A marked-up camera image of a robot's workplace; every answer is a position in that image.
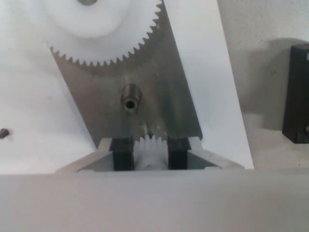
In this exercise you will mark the white task board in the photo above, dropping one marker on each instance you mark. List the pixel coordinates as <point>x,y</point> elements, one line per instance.
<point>205,60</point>

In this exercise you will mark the white small gear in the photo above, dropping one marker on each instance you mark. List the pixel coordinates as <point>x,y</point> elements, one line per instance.
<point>150,149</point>

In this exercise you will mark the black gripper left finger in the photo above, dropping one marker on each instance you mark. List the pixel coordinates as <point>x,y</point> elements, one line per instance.
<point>120,154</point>

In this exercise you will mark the white large gear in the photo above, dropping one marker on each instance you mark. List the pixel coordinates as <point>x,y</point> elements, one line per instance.
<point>96,24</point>

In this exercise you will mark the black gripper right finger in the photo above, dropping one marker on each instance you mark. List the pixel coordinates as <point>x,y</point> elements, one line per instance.
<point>178,154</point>

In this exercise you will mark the black D-SUB plug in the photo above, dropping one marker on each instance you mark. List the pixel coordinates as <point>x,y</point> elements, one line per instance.
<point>297,96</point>

